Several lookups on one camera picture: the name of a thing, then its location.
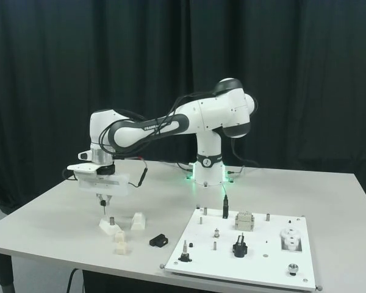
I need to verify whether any beige multi-pin connector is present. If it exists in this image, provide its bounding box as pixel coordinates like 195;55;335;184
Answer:
234;211;253;229

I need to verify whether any dark grey table leg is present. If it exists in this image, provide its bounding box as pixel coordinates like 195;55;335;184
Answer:
0;250;13;293

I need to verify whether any white sloped peg holder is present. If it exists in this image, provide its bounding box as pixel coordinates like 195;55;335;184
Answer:
130;211;146;230
98;217;122;235

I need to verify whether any white mounting plate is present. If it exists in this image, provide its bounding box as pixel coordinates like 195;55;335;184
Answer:
66;162;99;172

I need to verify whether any black curtain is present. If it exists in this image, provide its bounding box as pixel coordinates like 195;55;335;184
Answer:
0;0;366;214

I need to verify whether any small black plug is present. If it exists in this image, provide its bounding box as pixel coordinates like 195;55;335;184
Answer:
149;233;169;247

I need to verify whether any white task board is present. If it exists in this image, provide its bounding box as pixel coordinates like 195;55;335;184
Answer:
160;207;321;290

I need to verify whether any silver flange ring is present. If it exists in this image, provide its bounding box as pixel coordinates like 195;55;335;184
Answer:
90;148;113;167

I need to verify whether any thin black rod on wire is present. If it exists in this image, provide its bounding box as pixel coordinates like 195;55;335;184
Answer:
126;156;148;187

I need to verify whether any black floor cable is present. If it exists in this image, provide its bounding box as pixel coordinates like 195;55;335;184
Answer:
67;267;84;293

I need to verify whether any black upright plug with cable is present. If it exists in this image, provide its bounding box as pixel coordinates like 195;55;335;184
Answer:
221;183;230;219

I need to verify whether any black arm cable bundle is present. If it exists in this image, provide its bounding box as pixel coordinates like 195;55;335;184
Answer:
99;93;220;153

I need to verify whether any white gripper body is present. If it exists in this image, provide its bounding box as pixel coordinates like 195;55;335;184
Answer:
74;170;131;197

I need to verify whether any black plug on round base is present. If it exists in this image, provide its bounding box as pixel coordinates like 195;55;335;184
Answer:
231;234;248;257

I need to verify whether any metal plug on black base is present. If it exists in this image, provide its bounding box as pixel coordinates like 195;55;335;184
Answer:
178;240;192;262

